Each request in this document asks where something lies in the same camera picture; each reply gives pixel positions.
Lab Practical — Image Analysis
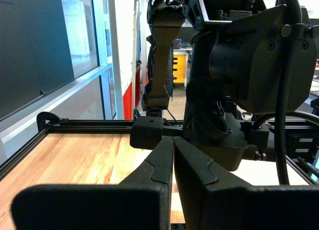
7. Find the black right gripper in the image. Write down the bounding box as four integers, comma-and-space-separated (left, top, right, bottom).
129, 77, 270, 172

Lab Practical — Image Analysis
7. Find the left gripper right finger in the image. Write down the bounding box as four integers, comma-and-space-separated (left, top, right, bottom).
173, 136, 319, 230

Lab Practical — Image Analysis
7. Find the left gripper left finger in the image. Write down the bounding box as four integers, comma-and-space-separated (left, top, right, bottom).
10, 136, 174, 230

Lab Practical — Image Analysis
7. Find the yellow drawer cabinet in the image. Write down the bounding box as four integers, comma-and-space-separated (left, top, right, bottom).
173, 54, 187, 84

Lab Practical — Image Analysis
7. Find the red panel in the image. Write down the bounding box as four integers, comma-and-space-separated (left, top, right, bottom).
122, 82, 133, 120

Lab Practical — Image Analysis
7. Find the black box with white labels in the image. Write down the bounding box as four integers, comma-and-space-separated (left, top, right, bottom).
285, 132, 319, 163

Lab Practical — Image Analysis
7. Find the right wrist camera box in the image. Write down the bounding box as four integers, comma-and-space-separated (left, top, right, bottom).
208, 4, 319, 114

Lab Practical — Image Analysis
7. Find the right arm wrist cable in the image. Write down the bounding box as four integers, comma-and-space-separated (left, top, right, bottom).
275, 0, 304, 186

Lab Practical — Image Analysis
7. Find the black metal frame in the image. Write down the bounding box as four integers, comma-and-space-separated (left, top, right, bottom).
0, 112, 319, 186

